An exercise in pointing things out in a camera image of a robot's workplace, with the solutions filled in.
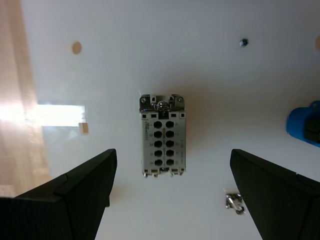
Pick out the threaded steel stud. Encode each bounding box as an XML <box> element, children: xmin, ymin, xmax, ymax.
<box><xmin>223</xmin><ymin>190</ymin><xmax>247</xmax><ymax>216</ymax></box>

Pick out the beige many-pin connector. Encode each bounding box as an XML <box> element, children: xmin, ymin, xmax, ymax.
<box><xmin>138</xmin><ymin>93</ymin><xmax>186</xmax><ymax>179</ymax></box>

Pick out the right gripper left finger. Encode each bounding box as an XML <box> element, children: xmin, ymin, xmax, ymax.
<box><xmin>0</xmin><ymin>148</ymin><xmax>118</xmax><ymax>240</ymax></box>

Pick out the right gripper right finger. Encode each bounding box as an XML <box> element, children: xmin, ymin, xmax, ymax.
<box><xmin>230</xmin><ymin>148</ymin><xmax>320</xmax><ymax>240</ymax></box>

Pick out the blue socket block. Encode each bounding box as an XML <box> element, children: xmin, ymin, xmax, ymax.
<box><xmin>285</xmin><ymin>100</ymin><xmax>320</xmax><ymax>147</ymax></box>

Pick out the white task board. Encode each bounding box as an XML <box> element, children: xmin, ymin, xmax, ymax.
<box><xmin>20</xmin><ymin>0</ymin><xmax>320</xmax><ymax>240</ymax></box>

